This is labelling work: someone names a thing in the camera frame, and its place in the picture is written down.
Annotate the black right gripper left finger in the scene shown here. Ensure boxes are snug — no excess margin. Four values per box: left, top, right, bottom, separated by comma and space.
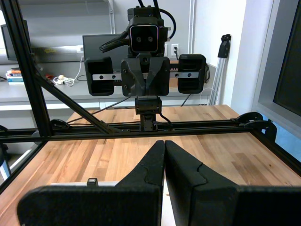
16, 140, 165, 226

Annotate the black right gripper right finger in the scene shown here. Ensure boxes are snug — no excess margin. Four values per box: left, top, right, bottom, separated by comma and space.
165, 140, 301, 226

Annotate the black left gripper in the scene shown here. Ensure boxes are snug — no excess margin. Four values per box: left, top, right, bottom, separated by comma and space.
84, 54, 207, 97

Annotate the dark computer monitor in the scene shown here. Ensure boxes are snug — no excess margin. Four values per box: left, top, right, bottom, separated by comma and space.
0, 23, 18, 61
82, 34, 129, 63

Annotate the folded silver tripod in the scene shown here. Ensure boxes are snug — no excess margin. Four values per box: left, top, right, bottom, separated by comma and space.
208, 33, 232, 106

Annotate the stack of books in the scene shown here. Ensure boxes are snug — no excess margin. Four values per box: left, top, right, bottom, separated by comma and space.
5, 67, 24, 85

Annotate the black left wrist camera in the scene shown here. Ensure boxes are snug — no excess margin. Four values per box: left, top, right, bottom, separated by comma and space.
128, 19, 165, 57

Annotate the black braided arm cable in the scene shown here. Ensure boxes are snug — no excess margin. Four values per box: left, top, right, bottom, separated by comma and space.
99, 32, 130, 53

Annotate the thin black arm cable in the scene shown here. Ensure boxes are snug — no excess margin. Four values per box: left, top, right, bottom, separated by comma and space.
158, 8, 177, 40

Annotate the white cable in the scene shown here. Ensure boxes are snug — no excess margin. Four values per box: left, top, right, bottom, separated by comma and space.
52, 56, 85, 87

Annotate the black aluminium frame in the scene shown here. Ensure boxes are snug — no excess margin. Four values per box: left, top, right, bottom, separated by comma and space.
0, 0, 301, 196

